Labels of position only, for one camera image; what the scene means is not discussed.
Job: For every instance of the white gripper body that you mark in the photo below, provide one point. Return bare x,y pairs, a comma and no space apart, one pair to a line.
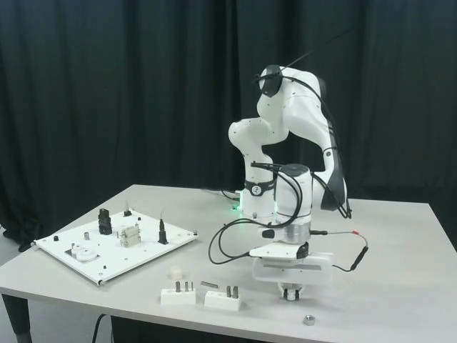
292,275

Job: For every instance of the white small gear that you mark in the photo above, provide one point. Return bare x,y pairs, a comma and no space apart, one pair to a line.
291,296

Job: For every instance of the metal hex nut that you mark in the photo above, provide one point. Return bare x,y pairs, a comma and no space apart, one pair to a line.
307,319

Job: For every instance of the black table leg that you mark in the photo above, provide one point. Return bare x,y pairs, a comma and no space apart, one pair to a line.
15,316

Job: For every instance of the white task board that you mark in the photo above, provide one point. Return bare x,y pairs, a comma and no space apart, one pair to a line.
143,257

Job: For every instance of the white medium gear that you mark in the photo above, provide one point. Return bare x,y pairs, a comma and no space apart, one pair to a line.
75,249

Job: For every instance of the white square peg holder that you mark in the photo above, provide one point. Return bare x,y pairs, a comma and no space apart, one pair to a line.
223,301

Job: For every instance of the white large gear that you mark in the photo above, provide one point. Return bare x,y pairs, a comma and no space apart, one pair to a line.
87,256

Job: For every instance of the white round peg holder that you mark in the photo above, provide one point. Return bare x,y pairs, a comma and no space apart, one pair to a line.
178,296

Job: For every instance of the small black plug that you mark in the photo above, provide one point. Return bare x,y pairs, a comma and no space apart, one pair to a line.
127,213

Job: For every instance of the flat white mounting plate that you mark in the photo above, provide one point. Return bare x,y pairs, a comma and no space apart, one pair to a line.
275,251

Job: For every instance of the black curtain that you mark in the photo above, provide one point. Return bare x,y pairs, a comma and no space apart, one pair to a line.
107,89

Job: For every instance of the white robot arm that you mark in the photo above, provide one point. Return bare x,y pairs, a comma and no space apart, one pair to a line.
303,118

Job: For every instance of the grey metal peg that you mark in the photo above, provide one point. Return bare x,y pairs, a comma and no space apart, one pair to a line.
209,284

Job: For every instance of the small white cube holder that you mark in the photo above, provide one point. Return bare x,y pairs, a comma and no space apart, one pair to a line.
177,273

